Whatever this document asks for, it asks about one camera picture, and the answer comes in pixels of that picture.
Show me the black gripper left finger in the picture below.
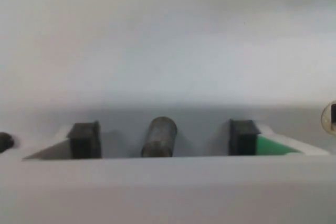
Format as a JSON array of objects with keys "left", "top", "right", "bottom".
[{"left": 22, "top": 121, "right": 102, "bottom": 161}]

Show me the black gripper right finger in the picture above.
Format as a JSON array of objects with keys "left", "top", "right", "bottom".
[{"left": 227, "top": 119, "right": 330, "bottom": 156}]

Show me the metal round peg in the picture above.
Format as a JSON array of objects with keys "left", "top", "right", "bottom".
[{"left": 141, "top": 115, "right": 178, "bottom": 158}]

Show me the white task board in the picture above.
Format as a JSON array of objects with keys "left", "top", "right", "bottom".
[{"left": 0, "top": 0, "right": 336, "bottom": 161}]

